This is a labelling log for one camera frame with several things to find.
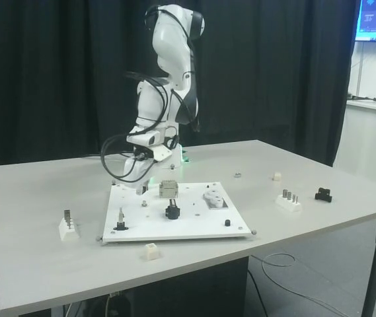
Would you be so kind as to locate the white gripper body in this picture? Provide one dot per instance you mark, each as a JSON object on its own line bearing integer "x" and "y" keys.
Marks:
{"x": 135, "y": 173}

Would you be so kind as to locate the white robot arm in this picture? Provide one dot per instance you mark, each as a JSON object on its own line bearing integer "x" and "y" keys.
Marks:
{"x": 168, "y": 43}

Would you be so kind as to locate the grey metal connector block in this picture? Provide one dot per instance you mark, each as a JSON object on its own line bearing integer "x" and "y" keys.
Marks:
{"x": 168, "y": 190}

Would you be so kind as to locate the grey upright plug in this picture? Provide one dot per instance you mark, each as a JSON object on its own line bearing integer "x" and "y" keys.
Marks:
{"x": 120, "y": 218}

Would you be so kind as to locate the black D-SUB plug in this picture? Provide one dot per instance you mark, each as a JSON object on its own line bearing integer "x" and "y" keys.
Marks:
{"x": 172, "y": 213}

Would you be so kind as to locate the white task board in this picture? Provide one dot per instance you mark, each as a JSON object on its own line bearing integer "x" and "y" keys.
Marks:
{"x": 191, "y": 228}

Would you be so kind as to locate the small white cube holder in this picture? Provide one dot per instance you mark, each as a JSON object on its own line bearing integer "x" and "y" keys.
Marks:
{"x": 277, "y": 176}
{"x": 150, "y": 253}

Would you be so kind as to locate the white large gear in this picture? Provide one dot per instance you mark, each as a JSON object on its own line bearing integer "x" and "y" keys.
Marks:
{"x": 212, "y": 193}

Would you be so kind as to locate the large metal square peg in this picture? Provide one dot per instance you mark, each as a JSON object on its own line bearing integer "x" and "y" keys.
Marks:
{"x": 67, "y": 215}

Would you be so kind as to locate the white small gear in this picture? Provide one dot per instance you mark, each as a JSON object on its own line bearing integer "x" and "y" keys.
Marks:
{"x": 220, "y": 202}

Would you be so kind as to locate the white square peg holder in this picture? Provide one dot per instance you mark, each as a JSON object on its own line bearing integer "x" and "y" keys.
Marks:
{"x": 68, "y": 232}

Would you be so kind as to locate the metal bolt nut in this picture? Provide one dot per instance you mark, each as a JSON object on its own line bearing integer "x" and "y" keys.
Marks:
{"x": 238, "y": 174}

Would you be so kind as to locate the black box under table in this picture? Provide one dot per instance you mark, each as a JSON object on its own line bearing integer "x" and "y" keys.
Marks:
{"x": 191, "y": 290}

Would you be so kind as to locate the black curtain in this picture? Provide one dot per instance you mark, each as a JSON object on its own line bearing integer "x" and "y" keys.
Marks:
{"x": 42, "y": 66}

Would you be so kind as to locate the large metal round peg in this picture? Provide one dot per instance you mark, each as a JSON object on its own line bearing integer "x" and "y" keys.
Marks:
{"x": 284, "y": 194}

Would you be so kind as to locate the white round peg holder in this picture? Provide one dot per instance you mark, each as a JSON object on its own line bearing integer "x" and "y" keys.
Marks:
{"x": 288, "y": 205}

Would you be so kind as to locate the medium metal round peg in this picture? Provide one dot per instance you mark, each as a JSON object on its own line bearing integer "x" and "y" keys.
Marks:
{"x": 289, "y": 195}

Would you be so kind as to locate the black plug holder block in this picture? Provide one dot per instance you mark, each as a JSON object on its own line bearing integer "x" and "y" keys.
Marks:
{"x": 323, "y": 195}

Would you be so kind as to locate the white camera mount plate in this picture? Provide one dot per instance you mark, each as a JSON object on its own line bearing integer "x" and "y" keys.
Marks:
{"x": 163, "y": 154}

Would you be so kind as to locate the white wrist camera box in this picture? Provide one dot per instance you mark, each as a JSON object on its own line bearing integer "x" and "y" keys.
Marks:
{"x": 144, "y": 138}

